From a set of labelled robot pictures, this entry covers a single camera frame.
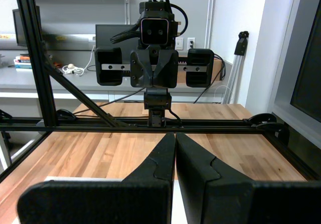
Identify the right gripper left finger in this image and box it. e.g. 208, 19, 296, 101
17, 132, 176, 224

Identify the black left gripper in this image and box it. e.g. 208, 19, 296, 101
94, 44, 215, 88

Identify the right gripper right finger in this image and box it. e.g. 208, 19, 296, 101
176, 133, 321, 224

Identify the black computer monitor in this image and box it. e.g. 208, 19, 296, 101
12, 7, 41, 46
95, 24, 140, 51

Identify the brown cardboard box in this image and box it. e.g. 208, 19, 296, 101
213, 58, 225, 80

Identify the grey workbench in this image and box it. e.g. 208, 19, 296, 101
0, 58, 234, 104

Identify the aluminium tripod with black head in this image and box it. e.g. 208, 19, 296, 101
223, 31, 249, 104

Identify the stack of books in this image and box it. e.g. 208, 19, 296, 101
14, 55, 33, 71

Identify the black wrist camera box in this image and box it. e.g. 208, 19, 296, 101
139, 10, 169, 46

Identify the white coiled cable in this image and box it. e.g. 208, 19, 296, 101
62, 45, 96, 76

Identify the black aluminium frame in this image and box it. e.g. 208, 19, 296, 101
0, 0, 321, 183

